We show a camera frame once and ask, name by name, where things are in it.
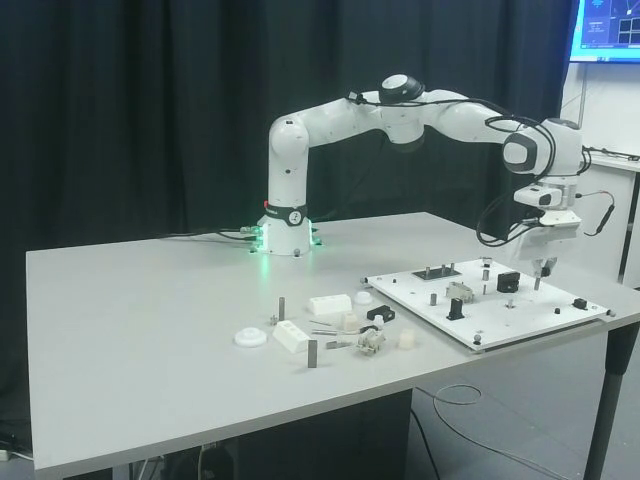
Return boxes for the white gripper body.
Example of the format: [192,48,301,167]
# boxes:
[509,224,558,264]

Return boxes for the white peg holder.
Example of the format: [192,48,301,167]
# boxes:
[308,292,354,315]
[272,321,310,354]

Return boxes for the white task board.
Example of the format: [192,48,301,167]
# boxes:
[363,257,619,357]

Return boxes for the white cabinet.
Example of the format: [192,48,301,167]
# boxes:
[582,154,640,291]

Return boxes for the dark table leg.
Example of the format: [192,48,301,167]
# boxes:
[584,319,640,480]

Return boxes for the grey waterproof plug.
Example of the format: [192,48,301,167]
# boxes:
[352,332,389,357]

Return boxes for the blue screen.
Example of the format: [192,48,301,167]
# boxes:
[569,0,640,65]

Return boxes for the white large gear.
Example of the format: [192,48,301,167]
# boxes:
[233,327,266,349]

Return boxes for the black curtains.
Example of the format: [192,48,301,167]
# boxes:
[0,0,571,351]

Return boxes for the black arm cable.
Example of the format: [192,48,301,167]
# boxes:
[347,89,586,249]

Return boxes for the thin black rod on wire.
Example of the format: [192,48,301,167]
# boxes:
[574,188,617,237]

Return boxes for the grey floor cable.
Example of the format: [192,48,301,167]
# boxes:
[412,382,506,480]

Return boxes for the black base cable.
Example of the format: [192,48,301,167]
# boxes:
[149,227,264,246]

